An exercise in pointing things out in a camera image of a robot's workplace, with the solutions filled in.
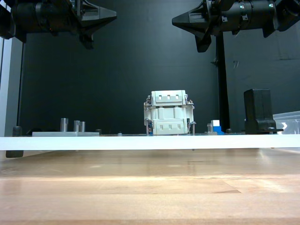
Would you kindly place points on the grey metal block with pegs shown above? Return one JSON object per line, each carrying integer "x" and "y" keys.
{"x": 65, "y": 134}

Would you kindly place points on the black plastic connector housing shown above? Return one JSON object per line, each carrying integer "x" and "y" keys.
{"x": 257, "y": 110}

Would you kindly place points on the blue clamp connector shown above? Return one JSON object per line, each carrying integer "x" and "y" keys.
{"x": 150, "y": 131}

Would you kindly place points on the clear plastic tub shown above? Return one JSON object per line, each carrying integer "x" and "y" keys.
{"x": 290, "y": 124}

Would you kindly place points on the small terminal connector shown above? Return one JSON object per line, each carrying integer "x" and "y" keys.
{"x": 216, "y": 130}

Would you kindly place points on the beige HAN10E socket base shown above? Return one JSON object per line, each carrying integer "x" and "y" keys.
{"x": 171, "y": 126}

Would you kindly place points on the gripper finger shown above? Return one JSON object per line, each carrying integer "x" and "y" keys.
{"x": 91, "y": 27}
{"x": 198, "y": 30}
{"x": 105, "y": 14}
{"x": 192, "y": 18}

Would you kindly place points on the black knurled screw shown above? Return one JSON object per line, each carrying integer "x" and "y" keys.
{"x": 17, "y": 131}

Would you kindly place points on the white task board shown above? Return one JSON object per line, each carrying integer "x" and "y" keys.
{"x": 150, "y": 143}

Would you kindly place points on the black rubber foot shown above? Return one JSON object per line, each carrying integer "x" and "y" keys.
{"x": 14, "y": 153}

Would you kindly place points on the black vertical wall post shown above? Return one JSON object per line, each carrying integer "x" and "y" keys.
{"x": 221, "y": 93}

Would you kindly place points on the beige HAN10E connector insert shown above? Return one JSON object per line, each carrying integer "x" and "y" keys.
{"x": 168, "y": 98}

